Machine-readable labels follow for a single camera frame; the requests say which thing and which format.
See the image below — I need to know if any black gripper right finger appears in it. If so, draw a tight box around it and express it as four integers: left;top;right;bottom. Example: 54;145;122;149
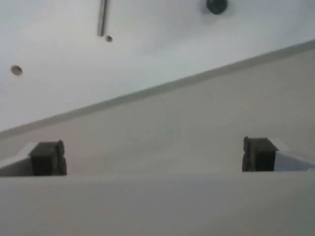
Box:
242;136;315;173

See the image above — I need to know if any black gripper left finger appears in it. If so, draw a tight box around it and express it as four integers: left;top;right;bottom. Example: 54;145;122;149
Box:
0;140;67;177

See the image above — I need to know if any white task board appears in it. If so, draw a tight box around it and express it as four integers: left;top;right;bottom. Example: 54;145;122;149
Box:
0;0;315;140

